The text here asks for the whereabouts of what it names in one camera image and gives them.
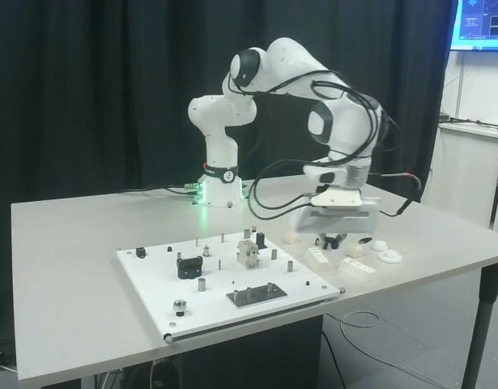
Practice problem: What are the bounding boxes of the silver wrist ring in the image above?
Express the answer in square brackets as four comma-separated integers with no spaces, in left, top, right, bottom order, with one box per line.
[347,165,372,190]

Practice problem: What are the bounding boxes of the black cable looping at wrist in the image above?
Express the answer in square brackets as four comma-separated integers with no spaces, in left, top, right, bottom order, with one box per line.
[247,157,327,220]

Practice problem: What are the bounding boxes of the black box under table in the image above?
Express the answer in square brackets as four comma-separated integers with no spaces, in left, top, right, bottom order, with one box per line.
[163,314,325,389]

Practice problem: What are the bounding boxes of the dark table leg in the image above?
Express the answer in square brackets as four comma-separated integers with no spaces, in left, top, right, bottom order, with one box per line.
[472,265,498,389]

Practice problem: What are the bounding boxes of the long white peg holder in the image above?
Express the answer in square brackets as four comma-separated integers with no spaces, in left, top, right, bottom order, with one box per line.
[338,256,377,283]
[304,246,335,272]

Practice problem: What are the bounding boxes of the thin grey wire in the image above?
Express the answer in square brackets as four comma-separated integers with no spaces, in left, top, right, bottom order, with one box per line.
[321,309,396,389]

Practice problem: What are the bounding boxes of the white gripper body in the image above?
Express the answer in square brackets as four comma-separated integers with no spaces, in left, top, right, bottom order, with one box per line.
[292,198,382,237]

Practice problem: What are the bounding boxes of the white task board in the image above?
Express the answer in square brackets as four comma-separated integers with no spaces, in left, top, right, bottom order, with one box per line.
[115,229,347,345]

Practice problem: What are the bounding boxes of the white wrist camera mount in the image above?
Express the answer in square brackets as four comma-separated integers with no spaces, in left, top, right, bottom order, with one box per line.
[304,165,362,208]

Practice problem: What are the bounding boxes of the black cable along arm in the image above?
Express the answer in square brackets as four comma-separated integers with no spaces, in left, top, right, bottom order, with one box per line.
[227,68,400,164]

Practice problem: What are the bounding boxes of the black curtain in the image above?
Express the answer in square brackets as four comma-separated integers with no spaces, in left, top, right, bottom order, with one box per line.
[0,0,460,228]

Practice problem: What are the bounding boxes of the white cabinet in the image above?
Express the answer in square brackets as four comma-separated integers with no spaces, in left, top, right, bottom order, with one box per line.
[428,120,498,235]

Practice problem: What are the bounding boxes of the black cables at arm foot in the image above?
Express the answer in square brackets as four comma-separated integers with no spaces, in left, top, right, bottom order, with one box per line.
[161,182,206,198]

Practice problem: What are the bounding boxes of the blue screen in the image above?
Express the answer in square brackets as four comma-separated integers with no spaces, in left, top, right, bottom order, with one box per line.
[449,0,498,53]

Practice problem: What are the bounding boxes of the thin black rod red tag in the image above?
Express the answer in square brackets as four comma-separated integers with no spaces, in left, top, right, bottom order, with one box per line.
[395,171,422,216]

